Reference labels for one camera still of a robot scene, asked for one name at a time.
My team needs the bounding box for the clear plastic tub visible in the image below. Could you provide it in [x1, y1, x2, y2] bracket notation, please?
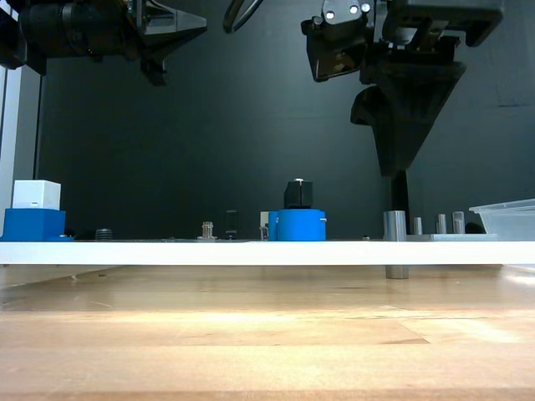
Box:
[468, 199, 535, 275]

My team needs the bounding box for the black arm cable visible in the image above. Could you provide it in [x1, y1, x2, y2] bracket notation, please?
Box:
[222, 0, 265, 33]

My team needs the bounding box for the small metal coax connector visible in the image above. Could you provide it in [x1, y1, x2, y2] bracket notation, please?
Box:
[197, 221, 219, 242]

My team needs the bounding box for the white cube plug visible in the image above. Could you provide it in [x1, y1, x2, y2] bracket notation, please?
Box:
[13, 179, 63, 211]

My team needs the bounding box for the blue round holder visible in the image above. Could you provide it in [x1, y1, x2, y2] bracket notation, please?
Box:
[267, 209, 328, 242]

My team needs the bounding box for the black clamp plug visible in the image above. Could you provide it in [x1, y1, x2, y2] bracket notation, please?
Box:
[283, 178, 314, 210]

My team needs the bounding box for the beige multi-pin connector housing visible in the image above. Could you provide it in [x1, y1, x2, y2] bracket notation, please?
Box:
[258, 211, 272, 242]

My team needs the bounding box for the white taskboard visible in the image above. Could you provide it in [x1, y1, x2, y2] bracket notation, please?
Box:
[0, 240, 535, 266]

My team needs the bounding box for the small blue square holder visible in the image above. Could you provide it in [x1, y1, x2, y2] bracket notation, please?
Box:
[0, 208, 75, 242]

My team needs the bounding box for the grey aluminium wall frame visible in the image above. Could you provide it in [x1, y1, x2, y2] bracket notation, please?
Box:
[0, 66, 43, 233]

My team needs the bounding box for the thick metal cylinder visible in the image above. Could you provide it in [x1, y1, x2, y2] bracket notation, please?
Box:
[383, 211, 410, 280]

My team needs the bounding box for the black room pillar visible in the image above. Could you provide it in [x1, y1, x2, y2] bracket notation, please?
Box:
[389, 170, 410, 213]

